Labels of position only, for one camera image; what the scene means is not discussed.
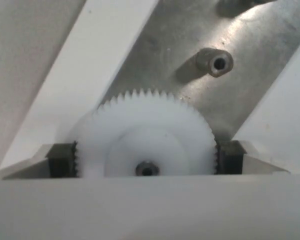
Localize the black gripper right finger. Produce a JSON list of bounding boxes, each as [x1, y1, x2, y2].
[[214, 139, 295, 176]]

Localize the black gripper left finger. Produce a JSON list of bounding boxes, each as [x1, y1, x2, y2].
[[1, 140, 81, 180]]

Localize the white large gear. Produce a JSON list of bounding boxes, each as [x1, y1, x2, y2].
[[67, 89, 219, 179]]

